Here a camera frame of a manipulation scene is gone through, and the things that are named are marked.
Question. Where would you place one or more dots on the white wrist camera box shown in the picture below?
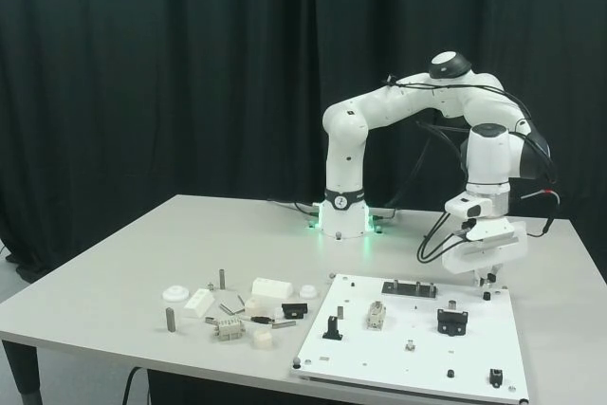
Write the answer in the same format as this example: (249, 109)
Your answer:
(467, 206)

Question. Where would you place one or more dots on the flat metal square peg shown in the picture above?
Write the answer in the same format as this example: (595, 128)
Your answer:
(230, 304)

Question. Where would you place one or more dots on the black table leg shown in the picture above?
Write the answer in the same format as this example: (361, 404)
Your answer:
(21, 369)

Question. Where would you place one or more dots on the short white peg holder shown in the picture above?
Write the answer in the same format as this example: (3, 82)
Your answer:
(199, 303)

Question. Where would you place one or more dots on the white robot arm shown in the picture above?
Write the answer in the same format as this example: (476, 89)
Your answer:
(343, 139)

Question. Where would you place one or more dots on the white hexagonal holder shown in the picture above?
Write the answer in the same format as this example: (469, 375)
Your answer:
(262, 337)

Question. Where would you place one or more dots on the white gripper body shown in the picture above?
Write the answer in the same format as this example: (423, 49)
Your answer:
(493, 246)

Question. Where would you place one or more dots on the black panel under table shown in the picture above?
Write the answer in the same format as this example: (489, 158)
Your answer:
(223, 388)

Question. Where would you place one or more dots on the thin metal round peg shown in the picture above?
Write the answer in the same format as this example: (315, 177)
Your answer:
(283, 324)

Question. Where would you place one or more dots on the beige waterproof plug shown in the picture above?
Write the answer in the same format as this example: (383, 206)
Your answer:
(226, 330)

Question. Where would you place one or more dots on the short metal peg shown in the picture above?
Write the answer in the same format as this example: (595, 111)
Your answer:
(210, 319)

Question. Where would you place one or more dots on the white task board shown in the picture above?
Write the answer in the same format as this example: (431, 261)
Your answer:
(393, 357)

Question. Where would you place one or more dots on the black curtain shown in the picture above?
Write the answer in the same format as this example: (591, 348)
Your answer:
(142, 68)

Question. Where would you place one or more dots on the long white peg holder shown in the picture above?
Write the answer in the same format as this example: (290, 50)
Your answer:
(271, 287)

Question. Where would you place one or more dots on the white large gear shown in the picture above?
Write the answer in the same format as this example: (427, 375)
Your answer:
(174, 294)

